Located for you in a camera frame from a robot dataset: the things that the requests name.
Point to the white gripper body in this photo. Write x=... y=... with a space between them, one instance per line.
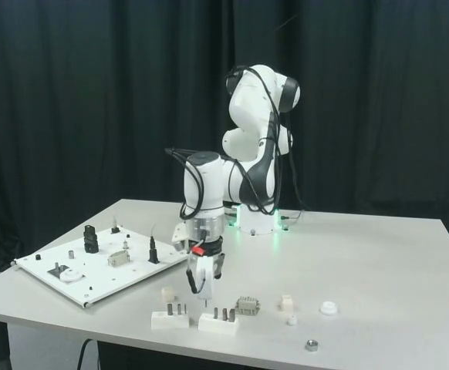
x=203 y=270

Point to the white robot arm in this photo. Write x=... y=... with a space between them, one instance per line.
x=205 y=181

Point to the medium metal square peg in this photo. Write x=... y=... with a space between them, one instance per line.
x=224 y=313

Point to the large metal square peg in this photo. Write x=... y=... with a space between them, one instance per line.
x=232 y=314

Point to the white square peg holder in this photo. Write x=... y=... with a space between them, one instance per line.
x=218 y=324

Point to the white round peg holder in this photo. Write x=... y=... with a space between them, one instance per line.
x=169 y=321

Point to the extra large metal round peg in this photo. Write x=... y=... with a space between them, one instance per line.
x=71 y=254

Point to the thin black rod with red tag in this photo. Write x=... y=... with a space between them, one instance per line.
x=190 y=281

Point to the small white holder block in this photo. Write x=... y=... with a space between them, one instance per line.
x=286 y=303
x=168 y=294

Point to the grey waterproof plug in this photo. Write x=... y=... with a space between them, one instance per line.
x=248 y=303

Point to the black USB plug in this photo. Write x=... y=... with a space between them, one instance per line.
x=153 y=252

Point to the metal BNC plug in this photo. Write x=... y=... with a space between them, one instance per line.
x=125 y=244

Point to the white small gear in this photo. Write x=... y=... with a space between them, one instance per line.
x=292 y=321

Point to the black Ethernet plug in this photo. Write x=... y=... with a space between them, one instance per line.
x=115 y=229

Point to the white task board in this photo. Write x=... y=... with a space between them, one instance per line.
x=93 y=281

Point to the black D-SUB plug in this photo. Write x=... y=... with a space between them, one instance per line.
x=90 y=241

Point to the metal nut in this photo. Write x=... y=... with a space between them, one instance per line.
x=311 y=345

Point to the white medium gear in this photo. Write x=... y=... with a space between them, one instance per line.
x=329 y=307

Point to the white large gear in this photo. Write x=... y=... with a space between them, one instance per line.
x=71 y=276

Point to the black curtain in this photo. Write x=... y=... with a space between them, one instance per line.
x=55 y=77

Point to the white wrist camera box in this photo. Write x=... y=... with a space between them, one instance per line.
x=180 y=237

